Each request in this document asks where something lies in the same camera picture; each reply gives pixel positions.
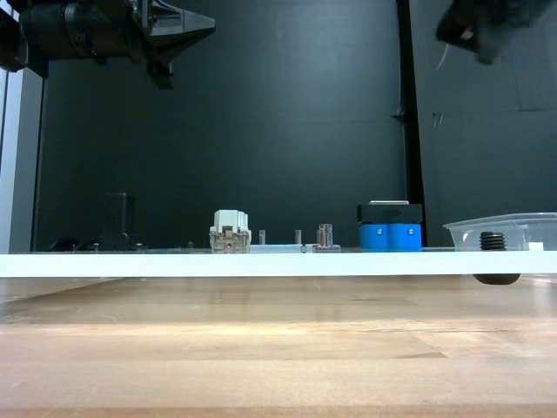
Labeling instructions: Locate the beige multi-pin connector housing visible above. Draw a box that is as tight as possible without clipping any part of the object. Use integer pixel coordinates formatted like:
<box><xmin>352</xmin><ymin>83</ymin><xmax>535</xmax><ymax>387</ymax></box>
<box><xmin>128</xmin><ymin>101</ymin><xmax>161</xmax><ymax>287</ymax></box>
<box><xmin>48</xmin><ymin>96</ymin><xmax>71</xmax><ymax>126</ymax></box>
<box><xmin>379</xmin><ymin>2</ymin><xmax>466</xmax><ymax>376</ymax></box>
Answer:
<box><xmin>208</xmin><ymin>209</ymin><xmax>252</xmax><ymax>254</ymax></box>

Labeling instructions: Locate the black socket block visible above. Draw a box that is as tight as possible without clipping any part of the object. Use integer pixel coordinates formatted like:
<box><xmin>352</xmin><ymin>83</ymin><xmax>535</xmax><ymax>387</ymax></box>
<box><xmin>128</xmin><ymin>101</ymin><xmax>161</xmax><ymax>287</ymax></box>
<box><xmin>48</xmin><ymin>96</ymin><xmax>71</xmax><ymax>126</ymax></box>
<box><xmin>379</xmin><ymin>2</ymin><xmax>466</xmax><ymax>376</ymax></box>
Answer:
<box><xmin>97</xmin><ymin>192</ymin><xmax>136</xmax><ymax>253</ymax></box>

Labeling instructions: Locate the clear plastic tub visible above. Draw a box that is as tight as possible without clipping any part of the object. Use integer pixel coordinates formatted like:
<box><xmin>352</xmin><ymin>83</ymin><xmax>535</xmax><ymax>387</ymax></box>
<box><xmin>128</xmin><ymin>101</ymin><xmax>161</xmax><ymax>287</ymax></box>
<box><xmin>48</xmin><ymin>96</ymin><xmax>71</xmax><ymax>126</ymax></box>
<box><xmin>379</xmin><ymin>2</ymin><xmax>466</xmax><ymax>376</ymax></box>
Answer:
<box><xmin>442</xmin><ymin>212</ymin><xmax>557</xmax><ymax>253</ymax></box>

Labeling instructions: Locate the black round screw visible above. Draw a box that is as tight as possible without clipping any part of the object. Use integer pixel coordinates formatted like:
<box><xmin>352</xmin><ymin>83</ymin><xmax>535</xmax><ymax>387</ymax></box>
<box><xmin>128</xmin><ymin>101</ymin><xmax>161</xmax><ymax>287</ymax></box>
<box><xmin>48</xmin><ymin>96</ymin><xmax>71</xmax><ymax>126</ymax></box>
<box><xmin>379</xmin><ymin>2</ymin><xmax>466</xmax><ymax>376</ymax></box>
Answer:
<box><xmin>480</xmin><ymin>231</ymin><xmax>507</xmax><ymax>252</ymax></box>

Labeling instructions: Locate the aluminium block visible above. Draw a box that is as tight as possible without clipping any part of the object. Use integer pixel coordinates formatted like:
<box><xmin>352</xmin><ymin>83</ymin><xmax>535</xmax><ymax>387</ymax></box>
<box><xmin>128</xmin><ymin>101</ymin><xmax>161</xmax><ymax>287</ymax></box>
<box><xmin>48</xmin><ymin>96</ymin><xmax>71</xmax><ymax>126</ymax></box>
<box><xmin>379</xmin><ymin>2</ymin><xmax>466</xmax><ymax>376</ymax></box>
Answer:
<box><xmin>250</xmin><ymin>243</ymin><xmax>308</xmax><ymax>255</ymax></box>

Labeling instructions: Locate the small black rounded part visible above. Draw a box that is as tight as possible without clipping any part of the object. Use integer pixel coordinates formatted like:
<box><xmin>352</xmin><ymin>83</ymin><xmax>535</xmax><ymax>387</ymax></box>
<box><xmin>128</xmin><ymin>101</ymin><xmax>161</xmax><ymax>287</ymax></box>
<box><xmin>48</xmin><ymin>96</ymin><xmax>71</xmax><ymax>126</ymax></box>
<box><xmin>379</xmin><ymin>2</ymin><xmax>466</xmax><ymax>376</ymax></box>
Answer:
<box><xmin>48</xmin><ymin>237</ymin><xmax>82</xmax><ymax>253</ymax></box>

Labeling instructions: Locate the white taskboard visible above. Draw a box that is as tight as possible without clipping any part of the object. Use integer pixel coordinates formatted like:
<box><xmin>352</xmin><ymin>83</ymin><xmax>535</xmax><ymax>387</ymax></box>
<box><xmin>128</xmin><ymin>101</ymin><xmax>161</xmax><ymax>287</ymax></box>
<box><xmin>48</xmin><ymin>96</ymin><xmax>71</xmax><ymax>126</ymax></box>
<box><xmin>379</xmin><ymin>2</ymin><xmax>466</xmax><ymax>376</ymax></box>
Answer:
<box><xmin>0</xmin><ymin>247</ymin><xmax>557</xmax><ymax>280</ymax></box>

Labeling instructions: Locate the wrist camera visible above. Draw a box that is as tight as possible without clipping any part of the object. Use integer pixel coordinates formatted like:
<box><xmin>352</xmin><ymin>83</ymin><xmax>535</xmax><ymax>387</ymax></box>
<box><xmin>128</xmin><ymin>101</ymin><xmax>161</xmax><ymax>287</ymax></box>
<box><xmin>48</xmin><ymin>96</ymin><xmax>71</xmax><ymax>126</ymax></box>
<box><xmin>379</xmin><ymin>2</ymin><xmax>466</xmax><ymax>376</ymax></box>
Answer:
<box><xmin>436</xmin><ymin>6</ymin><xmax>480</xmax><ymax>49</ymax></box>

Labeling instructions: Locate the small metal connector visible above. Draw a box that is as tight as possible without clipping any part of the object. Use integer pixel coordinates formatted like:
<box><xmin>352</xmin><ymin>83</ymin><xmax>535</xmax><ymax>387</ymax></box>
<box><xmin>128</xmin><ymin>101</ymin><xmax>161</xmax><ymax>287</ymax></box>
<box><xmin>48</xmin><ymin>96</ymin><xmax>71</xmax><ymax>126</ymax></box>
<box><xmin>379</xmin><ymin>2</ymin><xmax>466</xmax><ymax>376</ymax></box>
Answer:
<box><xmin>312</xmin><ymin>222</ymin><xmax>341</xmax><ymax>253</ymax></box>

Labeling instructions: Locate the black rubber board foot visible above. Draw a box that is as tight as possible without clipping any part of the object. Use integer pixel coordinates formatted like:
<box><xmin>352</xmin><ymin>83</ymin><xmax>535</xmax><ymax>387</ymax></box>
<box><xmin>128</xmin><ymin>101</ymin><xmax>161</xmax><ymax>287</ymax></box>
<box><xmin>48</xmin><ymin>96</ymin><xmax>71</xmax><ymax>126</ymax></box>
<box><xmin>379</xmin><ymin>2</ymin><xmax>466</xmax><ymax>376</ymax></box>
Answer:
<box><xmin>473</xmin><ymin>273</ymin><xmax>521</xmax><ymax>287</ymax></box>

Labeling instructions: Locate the black room pillar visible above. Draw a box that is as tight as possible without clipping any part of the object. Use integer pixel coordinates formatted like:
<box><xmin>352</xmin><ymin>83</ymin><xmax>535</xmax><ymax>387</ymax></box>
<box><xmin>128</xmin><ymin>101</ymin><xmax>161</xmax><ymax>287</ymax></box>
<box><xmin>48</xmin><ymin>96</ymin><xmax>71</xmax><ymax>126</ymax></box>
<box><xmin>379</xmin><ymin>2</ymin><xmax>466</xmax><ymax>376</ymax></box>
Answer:
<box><xmin>391</xmin><ymin>0</ymin><xmax>426</xmax><ymax>250</ymax></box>

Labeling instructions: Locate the blue D-sub connector mount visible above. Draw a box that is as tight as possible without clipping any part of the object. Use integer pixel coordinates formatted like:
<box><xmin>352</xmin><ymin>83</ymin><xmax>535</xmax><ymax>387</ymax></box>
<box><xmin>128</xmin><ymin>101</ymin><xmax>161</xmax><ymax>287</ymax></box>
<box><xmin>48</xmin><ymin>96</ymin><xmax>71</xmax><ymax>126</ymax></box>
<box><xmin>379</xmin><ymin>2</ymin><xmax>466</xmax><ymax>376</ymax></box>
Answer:
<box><xmin>356</xmin><ymin>200</ymin><xmax>424</xmax><ymax>253</ymax></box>

